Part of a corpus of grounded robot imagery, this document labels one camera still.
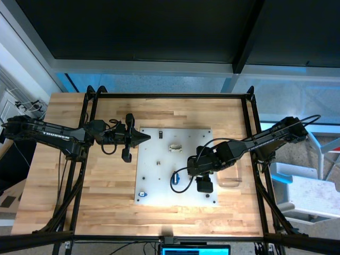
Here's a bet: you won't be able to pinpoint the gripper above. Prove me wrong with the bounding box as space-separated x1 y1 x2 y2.
114 113 151 163
186 155 220 194

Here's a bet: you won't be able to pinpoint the white taskboard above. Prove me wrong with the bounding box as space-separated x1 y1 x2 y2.
133 127 219 207

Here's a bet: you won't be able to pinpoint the blue round holder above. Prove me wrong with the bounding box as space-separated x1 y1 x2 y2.
169 171 181 186

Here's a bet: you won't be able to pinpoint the clear plastic tub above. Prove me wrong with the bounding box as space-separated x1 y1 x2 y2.
216 159 244 190

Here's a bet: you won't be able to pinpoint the laptop screen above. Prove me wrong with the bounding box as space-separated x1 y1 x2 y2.
158 244 231 255

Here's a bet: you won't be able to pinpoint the white speckled stool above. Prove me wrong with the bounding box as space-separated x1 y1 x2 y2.
276 174 340 226

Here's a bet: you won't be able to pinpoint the white metal stand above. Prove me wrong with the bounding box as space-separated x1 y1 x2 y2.
305 131 340 181

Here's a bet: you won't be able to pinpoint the cardboard box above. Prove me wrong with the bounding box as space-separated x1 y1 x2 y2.
0 178 27 213

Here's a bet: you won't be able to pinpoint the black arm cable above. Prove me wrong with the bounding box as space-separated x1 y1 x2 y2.
100 143 118 156
169 166 194 194

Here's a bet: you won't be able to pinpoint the black metal frame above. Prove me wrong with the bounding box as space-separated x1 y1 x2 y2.
0 84 340 255

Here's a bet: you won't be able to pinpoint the grey metal wall rail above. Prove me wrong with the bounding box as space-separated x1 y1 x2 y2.
52 58 340 78

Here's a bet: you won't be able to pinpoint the tangled cables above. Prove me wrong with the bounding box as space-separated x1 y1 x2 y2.
13 99 48 114

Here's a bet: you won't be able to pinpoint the black wall post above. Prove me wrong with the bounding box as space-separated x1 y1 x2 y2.
233 0 266 74

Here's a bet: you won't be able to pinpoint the grey metal wall post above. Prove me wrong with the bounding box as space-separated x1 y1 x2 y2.
0 0 64 92

